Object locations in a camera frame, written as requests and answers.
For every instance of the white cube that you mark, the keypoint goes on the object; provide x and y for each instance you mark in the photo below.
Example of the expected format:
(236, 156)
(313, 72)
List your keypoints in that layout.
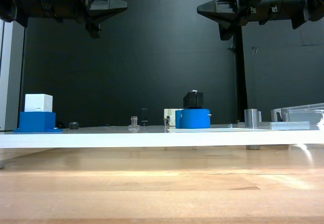
(38, 102)

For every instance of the grey peg plate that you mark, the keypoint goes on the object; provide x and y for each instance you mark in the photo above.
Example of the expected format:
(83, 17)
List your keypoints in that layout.
(288, 125)

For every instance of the black knurled plug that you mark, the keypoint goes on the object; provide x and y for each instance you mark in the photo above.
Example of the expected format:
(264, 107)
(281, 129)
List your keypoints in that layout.
(74, 125)

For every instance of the black frame post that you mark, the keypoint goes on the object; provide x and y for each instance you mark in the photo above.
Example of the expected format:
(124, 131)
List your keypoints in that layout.
(239, 82)

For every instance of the medium steel peg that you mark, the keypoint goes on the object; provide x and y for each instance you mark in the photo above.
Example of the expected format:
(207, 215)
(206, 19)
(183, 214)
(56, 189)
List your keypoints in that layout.
(285, 115)
(274, 115)

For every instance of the beige connector housing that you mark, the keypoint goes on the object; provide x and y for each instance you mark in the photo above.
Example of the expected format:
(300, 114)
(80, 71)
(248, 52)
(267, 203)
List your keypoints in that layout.
(170, 115)

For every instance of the small metal connector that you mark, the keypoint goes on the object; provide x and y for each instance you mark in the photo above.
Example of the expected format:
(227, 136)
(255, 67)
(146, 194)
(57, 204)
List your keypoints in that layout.
(166, 122)

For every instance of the small black connector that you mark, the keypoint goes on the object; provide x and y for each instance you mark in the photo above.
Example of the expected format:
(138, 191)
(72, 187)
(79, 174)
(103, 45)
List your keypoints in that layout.
(144, 115)

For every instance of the clear plastic tub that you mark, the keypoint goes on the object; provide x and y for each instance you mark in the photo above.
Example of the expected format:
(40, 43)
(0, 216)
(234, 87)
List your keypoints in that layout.
(314, 110)

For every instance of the blue square base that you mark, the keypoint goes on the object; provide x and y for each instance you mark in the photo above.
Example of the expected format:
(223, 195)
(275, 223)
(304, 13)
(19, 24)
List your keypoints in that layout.
(36, 121)

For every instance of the clear plastic socket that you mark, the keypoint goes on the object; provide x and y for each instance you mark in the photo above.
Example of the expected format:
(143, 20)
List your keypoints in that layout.
(134, 122)

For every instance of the large steel cylinder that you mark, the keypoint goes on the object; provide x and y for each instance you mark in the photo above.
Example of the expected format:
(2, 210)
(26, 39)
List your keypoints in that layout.
(250, 119)

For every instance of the large white board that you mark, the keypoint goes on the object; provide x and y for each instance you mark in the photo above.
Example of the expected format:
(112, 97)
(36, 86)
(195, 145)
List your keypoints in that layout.
(126, 139)

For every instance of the thin steel peg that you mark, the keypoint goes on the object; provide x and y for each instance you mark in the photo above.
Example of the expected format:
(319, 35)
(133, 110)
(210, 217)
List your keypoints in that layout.
(260, 116)

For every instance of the black block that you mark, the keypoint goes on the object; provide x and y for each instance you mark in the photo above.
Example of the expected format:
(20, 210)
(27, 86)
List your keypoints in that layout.
(193, 99)

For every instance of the grey aluminium frame post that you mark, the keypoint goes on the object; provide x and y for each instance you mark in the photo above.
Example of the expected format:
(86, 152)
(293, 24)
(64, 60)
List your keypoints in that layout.
(10, 82)

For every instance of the blue round holder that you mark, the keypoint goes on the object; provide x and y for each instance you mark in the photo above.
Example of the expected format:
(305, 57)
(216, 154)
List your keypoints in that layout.
(195, 119)

